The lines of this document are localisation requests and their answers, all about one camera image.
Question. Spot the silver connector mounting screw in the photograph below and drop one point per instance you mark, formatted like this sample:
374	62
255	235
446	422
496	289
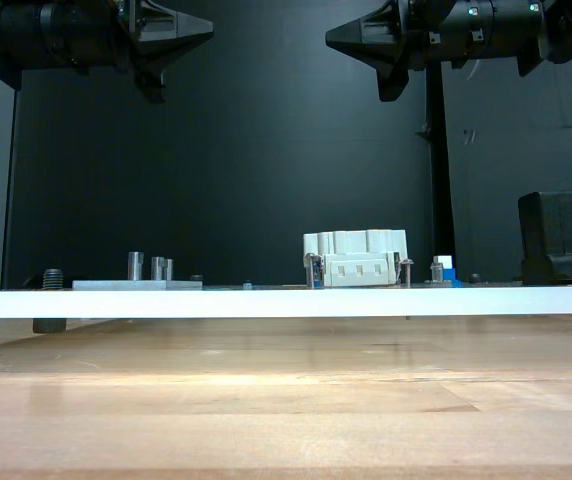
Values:
406	274
310	270

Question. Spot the beige connector housing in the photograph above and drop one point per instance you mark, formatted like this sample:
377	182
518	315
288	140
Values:
356	245

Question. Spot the grey metal plate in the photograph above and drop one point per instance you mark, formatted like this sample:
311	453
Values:
116	285

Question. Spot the silver metal peg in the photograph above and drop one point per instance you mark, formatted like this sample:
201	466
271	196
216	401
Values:
136	265
168	270
157	268

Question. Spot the small connector block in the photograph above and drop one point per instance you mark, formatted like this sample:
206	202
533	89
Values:
443	262

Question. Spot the white task board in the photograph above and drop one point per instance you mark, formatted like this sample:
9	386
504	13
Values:
266	305

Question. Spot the black socket housing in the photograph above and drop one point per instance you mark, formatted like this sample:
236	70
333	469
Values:
551	235

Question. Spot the black room pillar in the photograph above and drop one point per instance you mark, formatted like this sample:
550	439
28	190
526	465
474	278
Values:
438	175

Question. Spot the blue connector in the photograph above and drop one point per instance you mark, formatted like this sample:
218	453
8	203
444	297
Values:
318	275

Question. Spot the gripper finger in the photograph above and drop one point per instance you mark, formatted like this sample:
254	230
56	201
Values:
381	52
186	27
161	52
376	25

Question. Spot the black board foot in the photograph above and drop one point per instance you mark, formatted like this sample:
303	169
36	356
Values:
48	326

